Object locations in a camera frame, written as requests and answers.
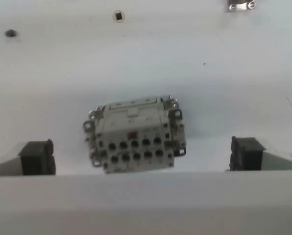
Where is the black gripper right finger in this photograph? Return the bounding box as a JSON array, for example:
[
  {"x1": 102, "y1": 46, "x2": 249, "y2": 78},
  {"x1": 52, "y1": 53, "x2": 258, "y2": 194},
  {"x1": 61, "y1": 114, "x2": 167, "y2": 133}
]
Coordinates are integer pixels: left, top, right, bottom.
[{"x1": 230, "y1": 136, "x2": 292, "y2": 172}]

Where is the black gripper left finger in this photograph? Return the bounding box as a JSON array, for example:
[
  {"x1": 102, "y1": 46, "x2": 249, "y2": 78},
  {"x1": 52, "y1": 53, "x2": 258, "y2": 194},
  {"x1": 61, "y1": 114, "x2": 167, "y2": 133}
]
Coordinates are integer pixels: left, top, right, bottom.
[{"x1": 0, "y1": 138, "x2": 56, "y2": 176}]

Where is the beige waterproof plug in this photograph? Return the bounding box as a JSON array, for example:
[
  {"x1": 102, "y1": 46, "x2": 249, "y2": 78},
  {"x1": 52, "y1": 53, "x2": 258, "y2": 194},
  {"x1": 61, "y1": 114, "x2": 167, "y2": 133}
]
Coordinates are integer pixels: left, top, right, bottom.
[{"x1": 83, "y1": 94, "x2": 187, "y2": 174}]

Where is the white task board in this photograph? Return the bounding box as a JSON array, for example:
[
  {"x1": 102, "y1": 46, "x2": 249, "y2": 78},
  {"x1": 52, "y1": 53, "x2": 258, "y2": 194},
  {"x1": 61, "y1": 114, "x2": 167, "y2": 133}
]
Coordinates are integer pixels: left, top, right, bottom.
[{"x1": 0, "y1": 0, "x2": 292, "y2": 177}]

